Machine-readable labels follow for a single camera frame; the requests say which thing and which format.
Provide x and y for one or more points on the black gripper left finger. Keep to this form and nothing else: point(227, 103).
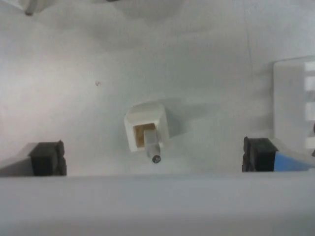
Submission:
point(46, 159)

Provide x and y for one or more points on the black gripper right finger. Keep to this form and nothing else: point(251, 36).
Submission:
point(261, 155)

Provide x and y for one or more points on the white Ethernet plug holder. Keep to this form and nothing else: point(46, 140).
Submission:
point(162, 120)

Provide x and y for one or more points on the clear Ethernet plug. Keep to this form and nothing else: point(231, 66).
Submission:
point(153, 145)

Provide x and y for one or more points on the white square peg holder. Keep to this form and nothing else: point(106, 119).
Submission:
point(288, 98)

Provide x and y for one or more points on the white round peg holder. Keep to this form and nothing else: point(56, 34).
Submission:
point(26, 6)

